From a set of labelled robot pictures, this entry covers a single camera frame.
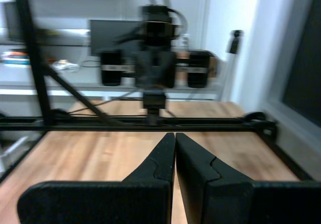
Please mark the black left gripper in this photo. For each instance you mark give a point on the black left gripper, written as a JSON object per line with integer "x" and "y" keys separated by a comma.
{"x": 111, "y": 68}

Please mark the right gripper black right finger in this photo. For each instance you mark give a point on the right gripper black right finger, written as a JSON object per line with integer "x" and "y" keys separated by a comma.
{"x": 250, "y": 204}

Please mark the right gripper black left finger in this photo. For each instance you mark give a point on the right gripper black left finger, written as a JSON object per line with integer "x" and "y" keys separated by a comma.
{"x": 100, "y": 204}

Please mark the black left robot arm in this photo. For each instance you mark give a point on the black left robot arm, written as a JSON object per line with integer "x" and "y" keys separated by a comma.
{"x": 155, "y": 13}

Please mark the brown cardboard carton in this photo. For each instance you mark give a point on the brown cardboard carton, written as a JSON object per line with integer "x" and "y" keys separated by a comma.
{"x": 181, "y": 58}

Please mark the black computer monitor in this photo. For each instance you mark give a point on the black computer monitor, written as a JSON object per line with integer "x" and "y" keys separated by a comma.
{"x": 107, "y": 35}

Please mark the black device on white pole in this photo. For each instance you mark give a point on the black device on white pole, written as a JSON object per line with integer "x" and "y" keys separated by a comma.
{"x": 235, "y": 42}

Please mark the stack of books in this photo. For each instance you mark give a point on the stack of books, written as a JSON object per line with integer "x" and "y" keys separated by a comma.
{"x": 15, "y": 58}

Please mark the black metal frame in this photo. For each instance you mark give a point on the black metal frame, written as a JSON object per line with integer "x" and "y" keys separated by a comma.
{"x": 100, "y": 124}

